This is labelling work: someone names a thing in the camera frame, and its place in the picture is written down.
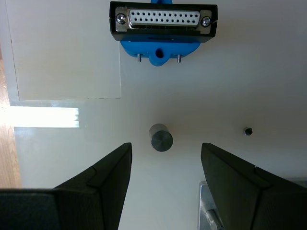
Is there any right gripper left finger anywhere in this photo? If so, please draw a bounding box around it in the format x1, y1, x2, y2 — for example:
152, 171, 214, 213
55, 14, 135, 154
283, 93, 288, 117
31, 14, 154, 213
0, 142, 133, 230

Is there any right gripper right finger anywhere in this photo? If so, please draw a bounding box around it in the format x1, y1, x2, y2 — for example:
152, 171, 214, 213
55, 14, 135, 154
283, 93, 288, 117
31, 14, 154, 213
201, 142, 307, 230

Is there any steel 16mm cylinder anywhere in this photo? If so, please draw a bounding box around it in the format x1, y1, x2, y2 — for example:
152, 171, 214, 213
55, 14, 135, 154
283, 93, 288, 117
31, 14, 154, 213
148, 123, 174, 152

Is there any white task board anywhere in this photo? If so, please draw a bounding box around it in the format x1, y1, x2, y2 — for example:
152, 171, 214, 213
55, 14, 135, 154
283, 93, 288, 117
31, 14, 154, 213
4, 0, 307, 230

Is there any black D-sub connector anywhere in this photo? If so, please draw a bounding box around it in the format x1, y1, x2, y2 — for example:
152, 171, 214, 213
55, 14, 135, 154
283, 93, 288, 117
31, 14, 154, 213
109, 1, 218, 44

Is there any blue connector mount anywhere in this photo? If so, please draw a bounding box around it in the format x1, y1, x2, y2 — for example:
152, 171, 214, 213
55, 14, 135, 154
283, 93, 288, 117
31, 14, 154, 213
119, 0, 200, 67

